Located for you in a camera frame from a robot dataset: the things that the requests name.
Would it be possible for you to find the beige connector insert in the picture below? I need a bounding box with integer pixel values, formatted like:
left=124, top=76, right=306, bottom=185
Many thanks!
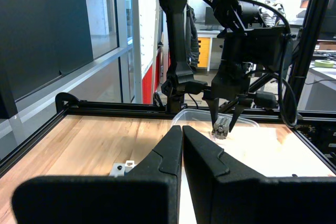
left=211, top=117, right=232, bottom=141

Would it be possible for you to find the black frame corner bracket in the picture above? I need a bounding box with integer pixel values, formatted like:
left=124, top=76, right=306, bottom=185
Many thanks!
left=54, top=92, right=79, bottom=107

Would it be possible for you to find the white whiteboard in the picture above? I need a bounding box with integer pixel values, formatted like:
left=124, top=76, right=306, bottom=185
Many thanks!
left=138, top=0, right=161, bottom=78

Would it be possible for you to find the green tape roll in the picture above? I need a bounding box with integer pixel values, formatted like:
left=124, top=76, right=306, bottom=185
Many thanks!
left=314, top=59, right=335, bottom=68

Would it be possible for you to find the grey metal window frame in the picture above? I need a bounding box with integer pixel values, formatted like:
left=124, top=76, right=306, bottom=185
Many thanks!
left=14, top=0, right=144, bottom=120

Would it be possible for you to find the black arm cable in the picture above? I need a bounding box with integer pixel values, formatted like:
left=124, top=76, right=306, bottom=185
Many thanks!
left=241, top=0, right=299, bottom=128

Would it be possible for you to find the red panel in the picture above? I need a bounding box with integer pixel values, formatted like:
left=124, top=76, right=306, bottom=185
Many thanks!
left=141, top=50, right=164, bottom=104

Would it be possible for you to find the dark computer monitor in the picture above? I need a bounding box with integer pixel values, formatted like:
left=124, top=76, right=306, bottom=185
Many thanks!
left=204, top=7, right=220, bottom=25

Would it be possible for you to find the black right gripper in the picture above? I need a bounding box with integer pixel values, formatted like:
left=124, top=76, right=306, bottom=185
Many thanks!
left=186, top=26, right=290, bottom=133

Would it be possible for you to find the black aluminium frame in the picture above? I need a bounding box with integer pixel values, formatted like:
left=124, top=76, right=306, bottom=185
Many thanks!
left=0, top=0, right=336, bottom=179

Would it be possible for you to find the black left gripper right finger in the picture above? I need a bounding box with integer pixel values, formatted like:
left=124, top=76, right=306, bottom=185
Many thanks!
left=183, top=125, right=336, bottom=224

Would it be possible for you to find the white desk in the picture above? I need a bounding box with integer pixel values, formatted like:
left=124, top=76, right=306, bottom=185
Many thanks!
left=298, top=62, right=336, bottom=112

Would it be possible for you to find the yellow cabinet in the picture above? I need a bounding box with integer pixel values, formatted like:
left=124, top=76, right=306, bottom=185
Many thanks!
left=196, top=37, right=212, bottom=69

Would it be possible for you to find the black hanging jacket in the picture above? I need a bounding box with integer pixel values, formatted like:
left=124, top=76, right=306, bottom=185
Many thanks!
left=185, top=4, right=200, bottom=67

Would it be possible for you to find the clear plastic container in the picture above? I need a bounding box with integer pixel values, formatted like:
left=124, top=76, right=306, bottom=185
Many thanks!
left=171, top=108, right=260, bottom=146

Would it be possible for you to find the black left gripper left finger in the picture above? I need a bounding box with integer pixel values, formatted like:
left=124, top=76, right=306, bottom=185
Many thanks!
left=11, top=125, right=184, bottom=224

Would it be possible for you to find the dark backdrop panel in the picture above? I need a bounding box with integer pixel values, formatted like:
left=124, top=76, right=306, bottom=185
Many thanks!
left=0, top=0, right=95, bottom=120

